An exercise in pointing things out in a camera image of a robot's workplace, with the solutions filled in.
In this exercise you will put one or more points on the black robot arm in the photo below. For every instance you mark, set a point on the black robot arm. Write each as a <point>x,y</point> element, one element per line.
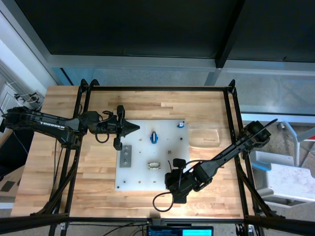
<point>54,125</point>
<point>226,153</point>

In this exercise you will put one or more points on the aluminium plate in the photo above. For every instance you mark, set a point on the aluminium plate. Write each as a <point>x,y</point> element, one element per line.
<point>121,158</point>

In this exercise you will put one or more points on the small grey camera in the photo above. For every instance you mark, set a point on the small grey camera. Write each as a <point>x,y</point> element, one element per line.
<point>157,221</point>

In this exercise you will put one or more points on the small blue white socket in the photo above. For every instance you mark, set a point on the small blue white socket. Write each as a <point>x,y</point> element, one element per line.
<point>180,125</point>

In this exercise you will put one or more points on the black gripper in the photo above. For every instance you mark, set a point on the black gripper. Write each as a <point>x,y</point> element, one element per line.
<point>183,183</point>
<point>115,126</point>

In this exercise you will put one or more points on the black aluminium frame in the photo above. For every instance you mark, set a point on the black aluminium frame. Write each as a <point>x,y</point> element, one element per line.
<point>29,221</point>

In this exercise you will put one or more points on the white step stool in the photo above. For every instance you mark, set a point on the white step stool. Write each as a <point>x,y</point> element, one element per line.
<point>290,182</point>

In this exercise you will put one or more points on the white board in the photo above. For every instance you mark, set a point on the white board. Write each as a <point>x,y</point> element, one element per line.
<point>141,172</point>

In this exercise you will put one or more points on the laptop screen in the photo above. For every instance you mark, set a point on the laptop screen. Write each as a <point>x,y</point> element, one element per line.
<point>197,232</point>

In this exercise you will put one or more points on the blue holder with metal cylinder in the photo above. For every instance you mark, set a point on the blue holder with metal cylinder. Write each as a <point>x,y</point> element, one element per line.
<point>154,137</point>

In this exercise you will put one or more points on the clear plastic tub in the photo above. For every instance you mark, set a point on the clear plastic tub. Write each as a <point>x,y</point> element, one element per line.
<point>204,135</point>

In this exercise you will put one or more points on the grey connector housing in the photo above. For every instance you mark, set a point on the grey connector housing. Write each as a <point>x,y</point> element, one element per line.
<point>154,166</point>

